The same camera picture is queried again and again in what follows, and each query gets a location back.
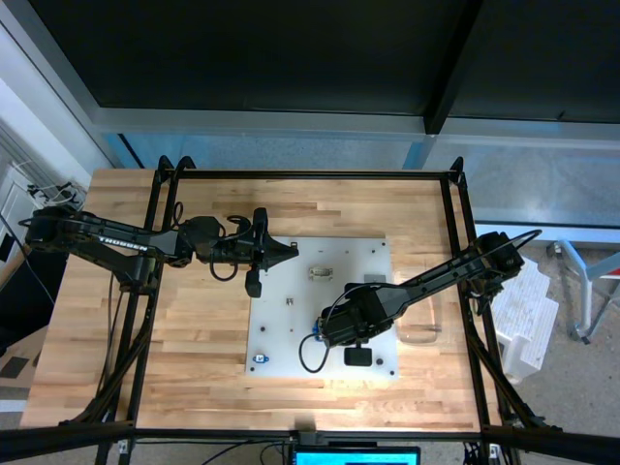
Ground grey metal cart frame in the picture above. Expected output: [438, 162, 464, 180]
[546, 239, 620, 346]

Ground screen with blue edge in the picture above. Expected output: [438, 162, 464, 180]
[289, 445, 421, 465]

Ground white cabinet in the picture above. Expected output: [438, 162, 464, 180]
[0, 159, 54, 253]

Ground cardboard box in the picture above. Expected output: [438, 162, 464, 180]
[0, 331, 49, 413]

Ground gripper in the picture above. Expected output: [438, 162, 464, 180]
[343, 341, 375, 369]
[212, 208, 298, 297]

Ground grey metal partition frame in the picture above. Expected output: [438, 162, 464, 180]
[0, 0, 620, 169]

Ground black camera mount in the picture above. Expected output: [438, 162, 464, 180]
[294, 419, 325, 446]

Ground white task board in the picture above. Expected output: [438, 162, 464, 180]
[244, 235, 401, 380]

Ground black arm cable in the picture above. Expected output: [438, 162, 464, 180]
[297, 284, 350, 374]
[207, 254, 239, 283]

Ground black vertical post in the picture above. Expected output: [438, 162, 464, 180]
[423, 0, 485, 136]

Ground black metal table frame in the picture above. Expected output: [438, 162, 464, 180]
[0, 154, 620, 465]

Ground white plastic step stool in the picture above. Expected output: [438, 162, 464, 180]
[491, 261, 561, 387]

